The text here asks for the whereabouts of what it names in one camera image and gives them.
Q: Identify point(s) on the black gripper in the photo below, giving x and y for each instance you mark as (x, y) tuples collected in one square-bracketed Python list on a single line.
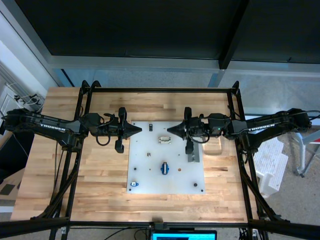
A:
[(191, 128), (121, 130)]

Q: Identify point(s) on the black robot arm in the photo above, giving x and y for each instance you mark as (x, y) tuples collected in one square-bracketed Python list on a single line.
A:
[(50, 125), (262, 126)]

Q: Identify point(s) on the pale D-sub connector housing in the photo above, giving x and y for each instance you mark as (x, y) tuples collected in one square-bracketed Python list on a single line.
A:
[(164, 140)]

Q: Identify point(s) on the small black connector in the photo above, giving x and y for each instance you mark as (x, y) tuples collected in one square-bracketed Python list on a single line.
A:
[(150, 127)]

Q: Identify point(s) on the grey aluminium block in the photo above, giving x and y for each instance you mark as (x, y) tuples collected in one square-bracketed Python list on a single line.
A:
[(196, 157)]

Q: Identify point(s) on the clear plastic tub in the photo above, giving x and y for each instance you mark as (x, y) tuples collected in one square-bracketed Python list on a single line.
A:
[(212, 148)]

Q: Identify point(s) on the blue round holder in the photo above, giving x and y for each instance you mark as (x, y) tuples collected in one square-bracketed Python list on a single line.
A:
[(161, 168)]

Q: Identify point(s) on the blue square socket holder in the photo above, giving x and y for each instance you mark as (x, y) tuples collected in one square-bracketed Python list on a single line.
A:
[(130, 184)]

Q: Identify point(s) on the white board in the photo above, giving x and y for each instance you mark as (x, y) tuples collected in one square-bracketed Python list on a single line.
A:
[(170, 185)]

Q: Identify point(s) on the white foam packaging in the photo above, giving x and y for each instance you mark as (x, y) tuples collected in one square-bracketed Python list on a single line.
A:
[(272, 160)]

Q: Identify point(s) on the screen with blue edge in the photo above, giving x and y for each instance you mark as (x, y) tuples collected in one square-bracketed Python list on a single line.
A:
[(182, 236)]

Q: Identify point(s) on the grey metal stand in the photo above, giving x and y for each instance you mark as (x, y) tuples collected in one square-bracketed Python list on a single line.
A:
[(301, 155)]

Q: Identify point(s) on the black metal frame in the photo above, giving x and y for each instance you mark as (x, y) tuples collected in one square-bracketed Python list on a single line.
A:
[(160, 89)]

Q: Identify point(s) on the small low camera box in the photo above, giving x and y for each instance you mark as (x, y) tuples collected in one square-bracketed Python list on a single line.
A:
[(159, 223)]

